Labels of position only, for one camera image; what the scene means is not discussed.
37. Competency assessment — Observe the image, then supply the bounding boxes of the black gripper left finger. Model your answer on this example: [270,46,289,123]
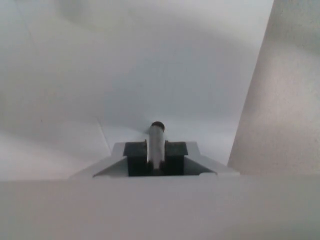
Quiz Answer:
[93,141,151,178]

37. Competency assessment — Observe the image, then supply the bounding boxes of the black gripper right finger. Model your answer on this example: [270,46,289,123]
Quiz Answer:
[163,141,216,178]

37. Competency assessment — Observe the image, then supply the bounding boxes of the metal round peg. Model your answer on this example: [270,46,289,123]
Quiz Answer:
[147,121,167,171]

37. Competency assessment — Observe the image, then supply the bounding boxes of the white task board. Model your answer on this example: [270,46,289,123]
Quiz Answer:
[0,0,276,181]

